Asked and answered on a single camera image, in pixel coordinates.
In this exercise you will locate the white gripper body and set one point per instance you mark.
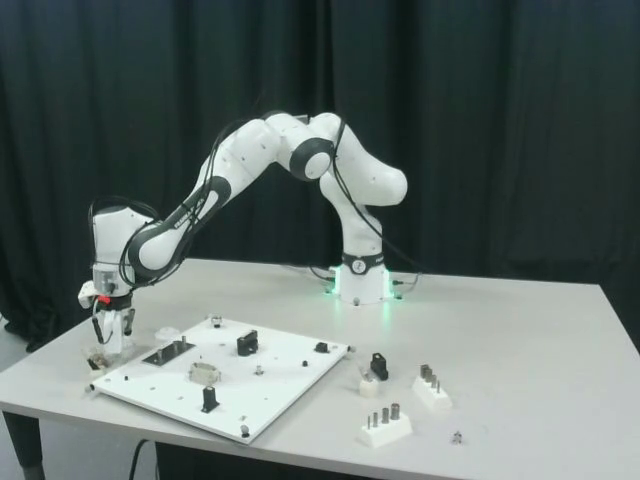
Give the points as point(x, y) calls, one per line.
point(114, 330)

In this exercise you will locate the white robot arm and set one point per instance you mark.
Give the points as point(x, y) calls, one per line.
point(250, 145)

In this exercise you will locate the white large gear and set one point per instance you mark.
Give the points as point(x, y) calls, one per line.
point(169, 333)

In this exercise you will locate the thin black rod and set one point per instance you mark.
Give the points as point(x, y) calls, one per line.
point(96, 327)

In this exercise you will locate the beige waterproof plug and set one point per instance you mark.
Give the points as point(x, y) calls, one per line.
point(98, 361)

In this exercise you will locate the dark grey table leg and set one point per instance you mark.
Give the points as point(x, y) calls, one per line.
point(20, 445)

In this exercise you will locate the white task board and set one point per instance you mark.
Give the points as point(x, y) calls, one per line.
point(280, 380)

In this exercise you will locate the small grey plug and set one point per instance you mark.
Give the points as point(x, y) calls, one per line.
point(364, 374)

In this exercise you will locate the black curtain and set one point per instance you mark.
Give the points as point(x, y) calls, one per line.
point(100, 75)

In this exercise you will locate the small white plug holder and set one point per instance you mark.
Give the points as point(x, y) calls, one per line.
point(369, 389)

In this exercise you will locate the black D-SUB plug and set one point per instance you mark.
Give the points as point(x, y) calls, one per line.
point(378, 365)

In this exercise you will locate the medium metal round peg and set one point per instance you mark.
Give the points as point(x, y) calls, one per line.
point(385, 415)

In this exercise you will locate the white peg holder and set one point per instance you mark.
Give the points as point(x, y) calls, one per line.
point(385, 434)
point(435, 397)

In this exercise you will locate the large metal round peg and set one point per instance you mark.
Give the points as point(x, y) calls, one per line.
point(395, 411)

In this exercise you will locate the large metal square peg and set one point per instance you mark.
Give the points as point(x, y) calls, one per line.
point(425, 372)

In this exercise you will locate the small metal bolt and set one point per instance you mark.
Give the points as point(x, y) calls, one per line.
point(456, 438)

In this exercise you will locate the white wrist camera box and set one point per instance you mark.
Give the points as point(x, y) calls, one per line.
point(87, 293)

